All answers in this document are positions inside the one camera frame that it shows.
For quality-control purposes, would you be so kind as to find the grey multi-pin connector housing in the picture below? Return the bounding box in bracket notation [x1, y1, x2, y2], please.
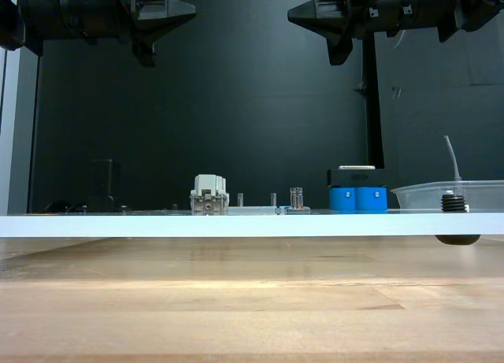
[188, 173, 231, 217]

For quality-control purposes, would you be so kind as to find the black clamp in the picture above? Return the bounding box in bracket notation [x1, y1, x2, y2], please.
[87, 157, 124, 213]

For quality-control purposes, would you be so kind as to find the blue and black D-sub socket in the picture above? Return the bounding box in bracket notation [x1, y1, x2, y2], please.
[326, 165, 389, 214]

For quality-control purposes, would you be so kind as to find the small metal socket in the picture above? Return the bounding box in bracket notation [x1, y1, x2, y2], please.
[283, 186, 313, 216]

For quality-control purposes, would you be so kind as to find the clear plastic tub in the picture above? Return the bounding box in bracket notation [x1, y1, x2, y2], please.
[389, 180, 504, 214]

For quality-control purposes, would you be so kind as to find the white task board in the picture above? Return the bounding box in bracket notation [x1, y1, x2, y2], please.
[0, 209, 504, 239]

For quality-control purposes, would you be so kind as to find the black threaded screw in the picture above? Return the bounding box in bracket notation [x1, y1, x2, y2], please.
[440, 193, 470, 214]

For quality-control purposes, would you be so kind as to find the black rubber foot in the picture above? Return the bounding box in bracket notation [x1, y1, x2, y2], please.
[434, 233, 482, 246]

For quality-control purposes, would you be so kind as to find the black wall post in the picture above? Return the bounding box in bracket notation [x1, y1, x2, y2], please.
[355, 35, 386, 170]

